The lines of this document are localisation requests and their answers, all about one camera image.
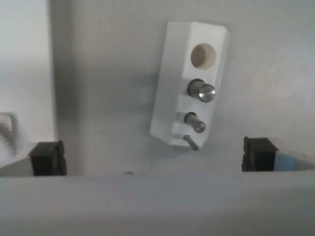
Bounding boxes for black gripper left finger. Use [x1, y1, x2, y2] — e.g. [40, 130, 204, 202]
[0, 140, 67, 177]

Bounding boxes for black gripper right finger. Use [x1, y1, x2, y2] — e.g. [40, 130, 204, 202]
[242, 136, 315, 173]

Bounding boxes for thin metal round peg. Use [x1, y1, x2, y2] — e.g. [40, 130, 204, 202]
[183, 134, 198, 151]

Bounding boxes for small metal round peg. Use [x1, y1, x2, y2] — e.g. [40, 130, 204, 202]
[185, 112, 206, 134]

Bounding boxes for medium metal round peg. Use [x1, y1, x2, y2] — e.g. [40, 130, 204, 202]
[187, 78, 217, 102]

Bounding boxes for white peg holder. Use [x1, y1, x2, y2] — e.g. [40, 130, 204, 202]
[149, 21, 231, 149]

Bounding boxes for metal bolt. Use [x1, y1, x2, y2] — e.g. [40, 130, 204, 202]
[0, 112, 19, 156]

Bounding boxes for white task board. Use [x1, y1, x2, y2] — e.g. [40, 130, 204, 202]
[0, 0, 54, 146]

